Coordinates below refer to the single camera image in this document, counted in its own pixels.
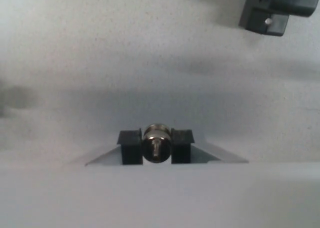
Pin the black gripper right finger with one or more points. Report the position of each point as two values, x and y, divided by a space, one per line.
181 147

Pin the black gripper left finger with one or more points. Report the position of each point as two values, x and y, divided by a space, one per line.
130 147

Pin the metal BNC plug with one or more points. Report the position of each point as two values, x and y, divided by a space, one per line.
157 142

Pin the black D-SUB plug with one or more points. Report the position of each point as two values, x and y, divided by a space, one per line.
255 17

